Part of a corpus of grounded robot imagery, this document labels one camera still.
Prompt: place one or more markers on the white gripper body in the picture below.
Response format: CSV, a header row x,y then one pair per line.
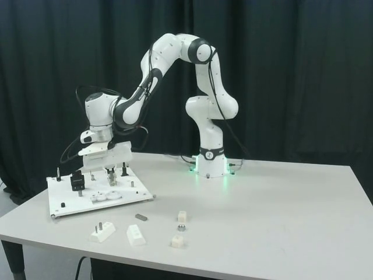
x,y
119,153

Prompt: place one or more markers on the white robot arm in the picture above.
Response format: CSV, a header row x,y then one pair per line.
x,y
208,131

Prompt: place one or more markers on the white peg holder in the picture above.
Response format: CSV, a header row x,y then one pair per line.
x,y
103,234
138,235

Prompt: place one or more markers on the black waterproof plug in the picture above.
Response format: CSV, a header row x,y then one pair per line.
x,y
124,169

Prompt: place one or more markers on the grey rectangular connector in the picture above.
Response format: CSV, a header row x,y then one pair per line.
x,y
116,182

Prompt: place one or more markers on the white medium gear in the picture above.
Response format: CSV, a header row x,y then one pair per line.
x,y
102,196

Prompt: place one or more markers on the white small gear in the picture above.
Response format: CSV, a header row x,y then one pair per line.
x,y
95,197

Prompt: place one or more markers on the black D-SUB plug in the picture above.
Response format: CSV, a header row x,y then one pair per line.
x,y
77,181

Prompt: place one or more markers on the white task board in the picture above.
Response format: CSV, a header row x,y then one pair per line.
x,y
75,207

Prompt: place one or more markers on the small white cube holder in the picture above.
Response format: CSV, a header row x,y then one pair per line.
x,y
177,241
182,216

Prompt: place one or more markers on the metal BNC plug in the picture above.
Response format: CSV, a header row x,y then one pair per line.
x,y
181,228

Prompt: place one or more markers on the black table leg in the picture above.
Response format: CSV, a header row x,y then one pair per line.
x,y
13,259

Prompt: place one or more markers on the black control cabinet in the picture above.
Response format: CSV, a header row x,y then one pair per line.
x,y
233,269

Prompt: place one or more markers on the black curtain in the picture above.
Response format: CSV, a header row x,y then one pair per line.
x,y
291,73

